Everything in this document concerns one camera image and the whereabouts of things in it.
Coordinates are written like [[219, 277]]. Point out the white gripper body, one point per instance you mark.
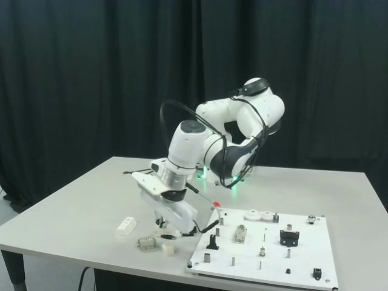
[[179, 215]]

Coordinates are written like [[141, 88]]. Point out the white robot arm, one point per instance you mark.
[[260, 106]]

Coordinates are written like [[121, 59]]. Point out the black Ethernet plug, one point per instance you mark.
[[166, 236]]

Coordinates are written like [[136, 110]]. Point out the beige waterproof plug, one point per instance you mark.
[[146, 243]]

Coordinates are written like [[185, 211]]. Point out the small white block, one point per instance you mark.
[[168, 248]]

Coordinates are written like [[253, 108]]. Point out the thin black rod red tag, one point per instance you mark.
[[192, 188]]

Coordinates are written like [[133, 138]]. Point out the white holder with holes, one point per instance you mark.
[[126, 225]]

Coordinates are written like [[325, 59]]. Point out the metal square peg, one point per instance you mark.
[[208, 257]]

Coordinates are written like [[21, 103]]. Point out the white gear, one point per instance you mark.
[[267, 216], [252, 215]]

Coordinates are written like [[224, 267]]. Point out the white task board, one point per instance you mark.
[[242, 257]]

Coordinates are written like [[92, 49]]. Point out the metal BNC plug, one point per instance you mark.
[[262, 251]]

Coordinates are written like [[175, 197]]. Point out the black table leg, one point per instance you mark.
[[13, 269]]

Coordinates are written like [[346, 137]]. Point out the black curtain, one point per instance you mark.
[[91, 75]]

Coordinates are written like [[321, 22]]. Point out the small white wrist camera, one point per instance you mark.
[[157, 166]]

